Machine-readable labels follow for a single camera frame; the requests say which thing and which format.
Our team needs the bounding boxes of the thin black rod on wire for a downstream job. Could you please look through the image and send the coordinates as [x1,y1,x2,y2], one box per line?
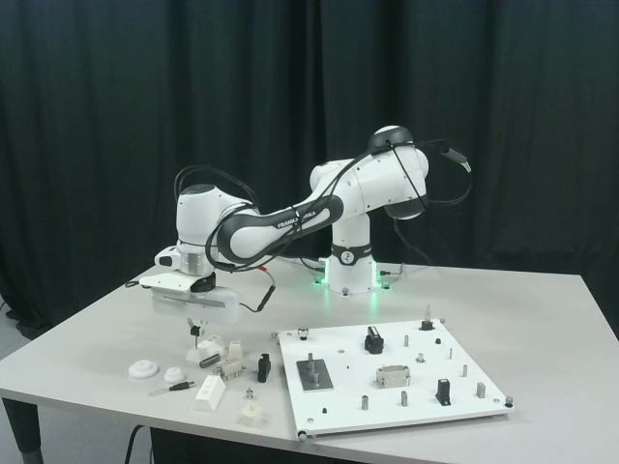
[241,263,278,311]

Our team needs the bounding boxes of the black curtain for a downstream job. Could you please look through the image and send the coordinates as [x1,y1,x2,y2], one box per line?
[0,0,619,339]

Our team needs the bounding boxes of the white task board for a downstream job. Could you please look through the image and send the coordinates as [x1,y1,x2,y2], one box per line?
[273,316,516,429]

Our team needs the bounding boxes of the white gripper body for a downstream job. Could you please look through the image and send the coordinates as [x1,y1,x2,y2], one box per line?
[151,286,241,325]

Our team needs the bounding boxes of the black base cables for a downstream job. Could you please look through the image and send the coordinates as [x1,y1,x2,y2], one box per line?
[376,263,408,291]

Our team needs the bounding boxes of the dark grey table leg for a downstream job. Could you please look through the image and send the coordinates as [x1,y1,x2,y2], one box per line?
[0,394,41,464]

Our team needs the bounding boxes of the white peg holder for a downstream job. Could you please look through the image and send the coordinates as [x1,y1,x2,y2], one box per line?
[186,339,226,368]
[192,374,226,413]

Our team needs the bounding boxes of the white large gear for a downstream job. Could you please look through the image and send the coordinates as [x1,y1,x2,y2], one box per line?
[127,360,162,383]

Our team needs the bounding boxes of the small beige holder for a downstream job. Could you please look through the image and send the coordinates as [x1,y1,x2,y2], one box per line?
[236,404,268,428]

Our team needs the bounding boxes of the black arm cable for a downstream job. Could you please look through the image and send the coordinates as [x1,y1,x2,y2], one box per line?
[173,137,473,273]

